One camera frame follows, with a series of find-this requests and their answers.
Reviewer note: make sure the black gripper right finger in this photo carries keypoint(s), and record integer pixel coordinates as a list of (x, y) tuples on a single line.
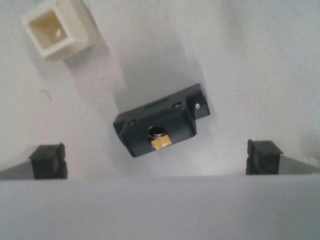
[(262, 157)]

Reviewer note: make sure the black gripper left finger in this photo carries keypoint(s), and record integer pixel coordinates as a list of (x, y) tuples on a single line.
[(47, 162)]

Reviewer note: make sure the white square-hole holder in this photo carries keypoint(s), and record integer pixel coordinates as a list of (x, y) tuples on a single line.
[(57, 30)]

